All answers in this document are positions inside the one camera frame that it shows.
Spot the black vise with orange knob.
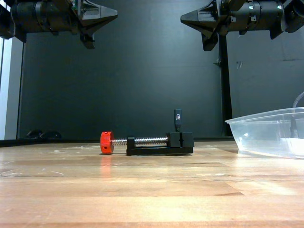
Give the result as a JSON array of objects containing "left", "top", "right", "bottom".
[{"left": 99, "top": 131, "right": 194, "bottom": 157}]

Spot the clear plastic tub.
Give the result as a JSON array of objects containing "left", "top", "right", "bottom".
[{"left": 224, "top": 107, "right": 304, "bottom": 160}]

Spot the USB-C connector with braided cable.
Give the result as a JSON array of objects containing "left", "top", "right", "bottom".
[{"left": 289, "top": 91, "right": 304, "bottom": 139}]

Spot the black USB-C socket adapter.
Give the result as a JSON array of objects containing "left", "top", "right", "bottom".
[{"left": 173, "top": 109, "right": 183, "bottom": 133}]

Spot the black metal frame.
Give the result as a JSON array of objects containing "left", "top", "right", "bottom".
[{"left": 0, "top": 33, "right": 236, "bottom": 148}]

